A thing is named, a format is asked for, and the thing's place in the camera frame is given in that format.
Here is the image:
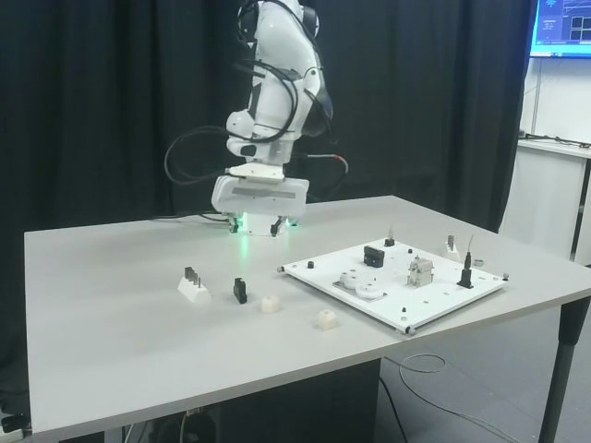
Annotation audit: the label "white holder with metal plug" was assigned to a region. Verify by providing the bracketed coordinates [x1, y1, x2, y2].
[443, 233, 463, 260]

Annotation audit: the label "black base cables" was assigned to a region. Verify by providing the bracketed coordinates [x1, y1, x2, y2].
[151, 210, 232, 224]

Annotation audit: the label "black USB plug with cable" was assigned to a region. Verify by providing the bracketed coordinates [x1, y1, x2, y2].
[461, 234, 477, 276]

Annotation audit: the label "white cabinet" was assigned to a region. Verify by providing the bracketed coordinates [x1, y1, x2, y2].
[500, 136, 591, 268]

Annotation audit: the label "white task board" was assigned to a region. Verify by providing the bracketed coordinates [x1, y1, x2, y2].
[276, 232, 510, 334]

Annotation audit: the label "dark table leg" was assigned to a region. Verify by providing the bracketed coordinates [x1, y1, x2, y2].
[537, 300, 585, 443]

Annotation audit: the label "blue screen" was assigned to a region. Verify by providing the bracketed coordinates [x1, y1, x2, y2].
[529, 0, 591, 59]

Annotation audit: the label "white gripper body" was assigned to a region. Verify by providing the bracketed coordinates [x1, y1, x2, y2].
[211, 175, 310, 219]

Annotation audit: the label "black curtains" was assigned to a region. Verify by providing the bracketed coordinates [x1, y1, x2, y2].
[0, 0, 533, 419]

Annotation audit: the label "white large gear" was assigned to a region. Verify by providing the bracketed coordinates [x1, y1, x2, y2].
[355, 282, 385, 302]

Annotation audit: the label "grey floor cable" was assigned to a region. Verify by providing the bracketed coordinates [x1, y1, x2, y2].
[398, 353, 558, 429]

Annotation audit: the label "white peg holder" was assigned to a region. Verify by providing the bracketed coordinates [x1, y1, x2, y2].
[176, 274, 213, 306]

